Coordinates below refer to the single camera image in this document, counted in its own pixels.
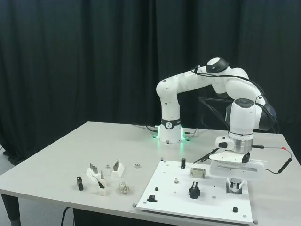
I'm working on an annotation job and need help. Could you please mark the black floor cable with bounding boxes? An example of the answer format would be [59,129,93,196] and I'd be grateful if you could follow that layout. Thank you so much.
[61,206,71,226]

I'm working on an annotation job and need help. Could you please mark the thin black rod on wire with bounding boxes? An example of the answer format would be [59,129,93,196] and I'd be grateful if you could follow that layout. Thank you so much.
[253,145,293,175]

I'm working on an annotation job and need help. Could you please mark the silver flange ring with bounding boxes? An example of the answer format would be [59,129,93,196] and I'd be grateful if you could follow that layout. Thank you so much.
[232,138,254,153]

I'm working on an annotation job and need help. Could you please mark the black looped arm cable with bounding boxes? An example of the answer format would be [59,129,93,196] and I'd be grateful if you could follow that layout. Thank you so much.
[198,96,232,128]

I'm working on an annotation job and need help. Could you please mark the flat white mount plate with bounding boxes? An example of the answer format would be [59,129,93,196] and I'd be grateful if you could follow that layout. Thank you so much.
[208,150,246,163]

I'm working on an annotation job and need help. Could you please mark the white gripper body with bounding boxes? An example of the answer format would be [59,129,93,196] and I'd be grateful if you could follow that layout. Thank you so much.
[210,160,268,182]

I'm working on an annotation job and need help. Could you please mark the long black arm cable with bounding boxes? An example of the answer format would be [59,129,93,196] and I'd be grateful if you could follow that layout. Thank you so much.
[193,65,280,135]

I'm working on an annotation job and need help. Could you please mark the black table leg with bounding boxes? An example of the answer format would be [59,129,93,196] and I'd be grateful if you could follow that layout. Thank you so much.
[0,193,20,226]

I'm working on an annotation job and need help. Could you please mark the white peg holder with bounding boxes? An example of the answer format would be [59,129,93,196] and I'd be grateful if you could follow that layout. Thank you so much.
[110,164,125,178]
[85,167,100,182]

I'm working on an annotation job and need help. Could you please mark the black base cable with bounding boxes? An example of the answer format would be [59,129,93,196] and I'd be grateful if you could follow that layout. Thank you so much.
[184,128,200,137]
[131,122,162,133]

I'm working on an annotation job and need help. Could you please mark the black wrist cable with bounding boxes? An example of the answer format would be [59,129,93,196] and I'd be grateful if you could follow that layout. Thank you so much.
[193,153,216,164]

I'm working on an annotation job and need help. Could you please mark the white task board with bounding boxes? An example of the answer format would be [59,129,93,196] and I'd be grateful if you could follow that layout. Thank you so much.
[135,159,257,219]

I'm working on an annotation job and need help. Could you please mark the black curtains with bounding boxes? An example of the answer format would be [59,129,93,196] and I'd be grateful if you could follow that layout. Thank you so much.
[0,0,301,161]

